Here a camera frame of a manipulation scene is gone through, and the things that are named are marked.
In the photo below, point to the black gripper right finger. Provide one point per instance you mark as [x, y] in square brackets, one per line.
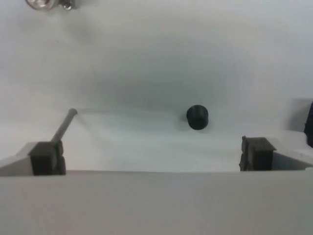
[256, 154]

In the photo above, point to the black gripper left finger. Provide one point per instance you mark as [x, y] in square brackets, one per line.
[46, 159]

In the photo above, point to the white task board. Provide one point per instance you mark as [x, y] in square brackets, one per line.
[146, 61]

